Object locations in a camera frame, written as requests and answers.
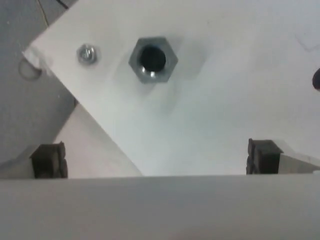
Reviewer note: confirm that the metal hex bolt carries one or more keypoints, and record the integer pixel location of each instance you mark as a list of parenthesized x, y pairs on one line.
[(136, 60)]

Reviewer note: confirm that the small metal board screw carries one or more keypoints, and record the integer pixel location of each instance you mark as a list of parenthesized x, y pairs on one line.
[(87, 54)]

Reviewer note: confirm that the white tape piece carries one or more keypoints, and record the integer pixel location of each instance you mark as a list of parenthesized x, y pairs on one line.
[(36, 57)]

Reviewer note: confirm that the round grey table foot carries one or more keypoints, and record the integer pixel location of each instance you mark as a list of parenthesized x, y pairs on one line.
[(28, 71)]

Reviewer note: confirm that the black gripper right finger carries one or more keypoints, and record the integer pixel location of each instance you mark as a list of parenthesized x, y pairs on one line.
[(265, 160)]

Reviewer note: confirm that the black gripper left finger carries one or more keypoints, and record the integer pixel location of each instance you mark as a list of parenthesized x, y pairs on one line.
[(50, 162)]

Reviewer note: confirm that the white task board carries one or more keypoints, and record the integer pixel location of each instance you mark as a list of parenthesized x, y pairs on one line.
[(212, 112)]

